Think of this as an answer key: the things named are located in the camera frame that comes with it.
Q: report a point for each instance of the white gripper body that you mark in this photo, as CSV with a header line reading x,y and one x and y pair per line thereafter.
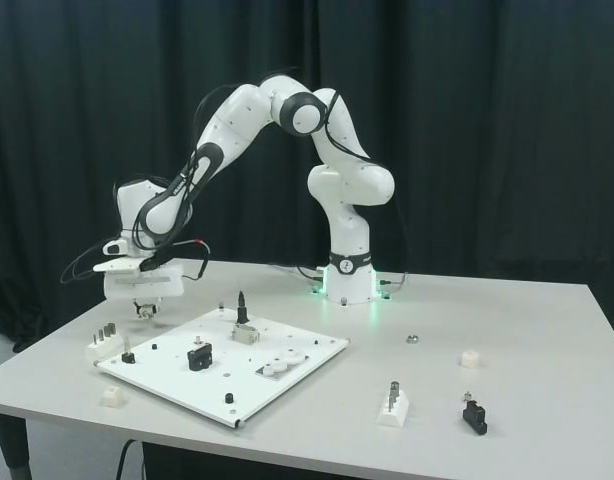
x,y
147,287

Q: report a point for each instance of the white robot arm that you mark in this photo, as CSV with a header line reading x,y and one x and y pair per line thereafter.
x,y
337,190

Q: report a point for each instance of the flat white mounting plate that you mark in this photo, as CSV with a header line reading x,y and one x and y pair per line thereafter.
x,y
114,265

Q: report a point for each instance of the large metal square peg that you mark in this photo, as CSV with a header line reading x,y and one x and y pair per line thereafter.
x,y
110,332

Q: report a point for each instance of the white square peg holder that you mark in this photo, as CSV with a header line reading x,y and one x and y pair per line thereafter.
x,y
104,348

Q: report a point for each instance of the white task board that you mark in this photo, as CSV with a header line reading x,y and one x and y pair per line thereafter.
x,y
162,370

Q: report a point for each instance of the black D-SUB plug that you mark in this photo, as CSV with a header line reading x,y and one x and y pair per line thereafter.
x,y
199,359

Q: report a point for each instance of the black upright plug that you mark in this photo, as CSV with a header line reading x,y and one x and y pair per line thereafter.
x,y
242,310

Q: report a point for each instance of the small white square holder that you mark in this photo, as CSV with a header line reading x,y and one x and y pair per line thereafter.
x,y
113,397

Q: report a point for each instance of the white small gear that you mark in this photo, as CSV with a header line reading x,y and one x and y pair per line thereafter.
x,y
268,371

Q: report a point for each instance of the white medium gear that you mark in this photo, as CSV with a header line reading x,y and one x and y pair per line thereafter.
x,y
279,367

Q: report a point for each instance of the white large gear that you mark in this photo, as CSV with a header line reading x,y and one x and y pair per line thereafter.
x,y
292,357

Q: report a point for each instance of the black curtain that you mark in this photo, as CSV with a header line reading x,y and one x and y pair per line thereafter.
x,y
87,100

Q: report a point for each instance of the dark grey table leg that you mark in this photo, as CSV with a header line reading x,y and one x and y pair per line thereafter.
x,y
9,450

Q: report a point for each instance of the large metal round peg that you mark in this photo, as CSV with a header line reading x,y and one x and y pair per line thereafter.
x,y
395,389

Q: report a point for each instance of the metal nut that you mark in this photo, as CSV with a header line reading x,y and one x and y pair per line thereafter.
x,y
412,339

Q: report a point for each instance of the white round peg holder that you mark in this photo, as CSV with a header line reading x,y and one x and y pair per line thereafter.
x,y
393,414

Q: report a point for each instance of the black connector block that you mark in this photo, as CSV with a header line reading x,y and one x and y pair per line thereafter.
x,y
474,416

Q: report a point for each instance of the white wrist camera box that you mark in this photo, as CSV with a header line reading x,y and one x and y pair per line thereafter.
x,y
114,248

